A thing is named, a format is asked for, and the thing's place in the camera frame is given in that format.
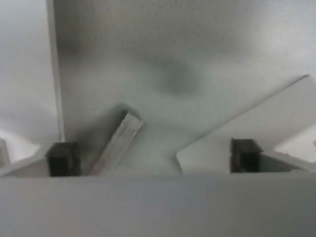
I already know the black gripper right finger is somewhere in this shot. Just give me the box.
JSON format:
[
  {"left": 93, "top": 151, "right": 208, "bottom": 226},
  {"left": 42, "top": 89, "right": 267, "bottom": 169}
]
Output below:
[{"left": 231, "top": 138, "right": 311, "bottom": 173}]

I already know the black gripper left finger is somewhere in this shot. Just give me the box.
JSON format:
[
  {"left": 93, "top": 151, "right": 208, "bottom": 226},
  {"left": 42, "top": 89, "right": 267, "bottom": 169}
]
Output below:
[{"left": 0, "top": 142, "right": 81, "bottom": 177}]

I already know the white peg holder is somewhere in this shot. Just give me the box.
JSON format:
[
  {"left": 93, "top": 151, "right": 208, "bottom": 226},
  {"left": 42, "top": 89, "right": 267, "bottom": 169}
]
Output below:
[{"left": 175, "top": 74, "right": 311, "bottom": 173}]

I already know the white task board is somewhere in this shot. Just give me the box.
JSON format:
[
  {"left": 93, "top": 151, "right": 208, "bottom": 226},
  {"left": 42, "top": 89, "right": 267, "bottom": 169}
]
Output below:
[{"left": 46, "top": 0, "right": 316, "bottom": 176}]

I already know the metal square peg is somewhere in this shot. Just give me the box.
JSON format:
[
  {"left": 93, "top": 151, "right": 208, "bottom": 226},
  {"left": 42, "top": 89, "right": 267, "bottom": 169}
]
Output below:
[{"left": 88, "top": 111, "right": 144, "bottom": 176}]

